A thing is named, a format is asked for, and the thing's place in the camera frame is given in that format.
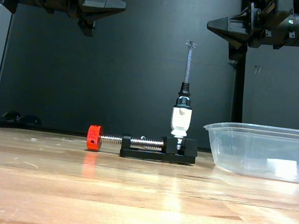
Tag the black curved clamp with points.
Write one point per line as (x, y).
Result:
(31, 120)
(11, 116)

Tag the clear plastic tub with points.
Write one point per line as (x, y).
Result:
(243, 158)

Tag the black metal frame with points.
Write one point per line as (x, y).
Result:
(52, 130)

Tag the black wall pillar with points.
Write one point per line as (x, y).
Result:
(239, 96)

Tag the small white block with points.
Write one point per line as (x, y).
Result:
(281, 166)

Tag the black vise with red knob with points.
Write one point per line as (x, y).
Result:
(160, 156)

